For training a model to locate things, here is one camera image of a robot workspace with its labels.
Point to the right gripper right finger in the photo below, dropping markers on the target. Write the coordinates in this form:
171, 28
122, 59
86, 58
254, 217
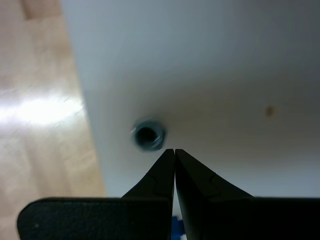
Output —
237, 220

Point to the blue socket block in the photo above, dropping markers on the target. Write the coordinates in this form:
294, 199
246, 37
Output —
178, 228

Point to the steel hex nut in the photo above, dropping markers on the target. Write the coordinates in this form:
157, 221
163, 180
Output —
148, 135

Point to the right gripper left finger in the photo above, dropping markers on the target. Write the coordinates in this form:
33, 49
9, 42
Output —
105, 220

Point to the white task board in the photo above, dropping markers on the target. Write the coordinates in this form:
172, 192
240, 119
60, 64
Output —
200, 75

